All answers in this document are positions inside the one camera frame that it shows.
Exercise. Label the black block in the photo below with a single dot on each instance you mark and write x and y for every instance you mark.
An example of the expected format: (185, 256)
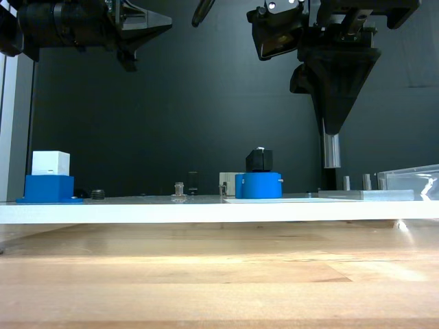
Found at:
(259, 159)

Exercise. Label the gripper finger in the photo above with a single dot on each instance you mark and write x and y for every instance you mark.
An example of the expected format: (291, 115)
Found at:
(343, 79)
(132, 37)
(299, 80)
(140, 18)

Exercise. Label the grey pin holder block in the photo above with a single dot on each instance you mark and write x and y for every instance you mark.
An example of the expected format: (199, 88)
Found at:
(384, 194)

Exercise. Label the small dark metal clamp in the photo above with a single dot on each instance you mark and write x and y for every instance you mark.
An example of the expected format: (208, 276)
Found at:
(222, 192)

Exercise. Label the white taskboard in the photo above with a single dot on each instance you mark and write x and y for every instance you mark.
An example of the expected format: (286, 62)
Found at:
(137, 212)

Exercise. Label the beige connector housing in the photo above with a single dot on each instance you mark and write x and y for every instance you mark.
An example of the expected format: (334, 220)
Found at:
(227, 181)

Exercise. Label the grey metal pin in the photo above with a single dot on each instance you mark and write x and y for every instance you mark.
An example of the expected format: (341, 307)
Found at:
(346, 183)
(381, 183)
(366, 181)

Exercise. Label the blue square base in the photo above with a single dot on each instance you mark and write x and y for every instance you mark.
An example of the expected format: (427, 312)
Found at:
(48, 188)

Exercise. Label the silver 16mm metal cylinder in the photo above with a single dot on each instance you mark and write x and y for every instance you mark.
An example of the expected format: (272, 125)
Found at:
(332, 150)

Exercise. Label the blue round base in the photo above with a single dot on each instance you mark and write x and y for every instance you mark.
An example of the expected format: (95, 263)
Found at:
(259, 186)

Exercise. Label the white cube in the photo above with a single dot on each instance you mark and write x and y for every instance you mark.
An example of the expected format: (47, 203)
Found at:
(49, 162)

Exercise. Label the grey metal partition frame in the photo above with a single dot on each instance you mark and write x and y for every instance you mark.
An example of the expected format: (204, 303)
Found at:
(15, 137)

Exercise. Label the clear plastic tub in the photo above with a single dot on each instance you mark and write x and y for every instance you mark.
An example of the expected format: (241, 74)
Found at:
(411, 178)

